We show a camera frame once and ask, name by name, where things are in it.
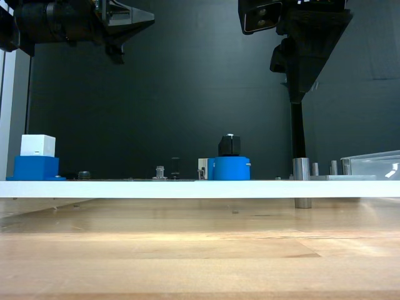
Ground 16mm steel cylinder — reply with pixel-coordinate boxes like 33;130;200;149
292;157;313;209

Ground white taskboard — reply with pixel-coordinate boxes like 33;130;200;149
0;180;400;199

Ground black plug with silver top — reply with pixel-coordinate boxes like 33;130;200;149
217;133;242;156

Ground white cube connector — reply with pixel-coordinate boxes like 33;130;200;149
20;134;57;158

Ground small black socket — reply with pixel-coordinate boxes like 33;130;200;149
171;157;182;180

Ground small metal fitting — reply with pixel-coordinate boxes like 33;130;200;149
152;165;168;181

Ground clear plastic tub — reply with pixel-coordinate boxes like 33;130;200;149
339;149;400;181

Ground grey metal pin block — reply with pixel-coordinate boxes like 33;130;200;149
309;174;378;181

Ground blue square holder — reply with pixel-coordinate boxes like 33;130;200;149
6;156;67;181

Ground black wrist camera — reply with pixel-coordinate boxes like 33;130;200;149
237;0;284;34

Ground black vertical post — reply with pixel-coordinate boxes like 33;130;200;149
289;101;306;160

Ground blue round mount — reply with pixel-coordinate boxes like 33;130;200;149
213;156;251;181

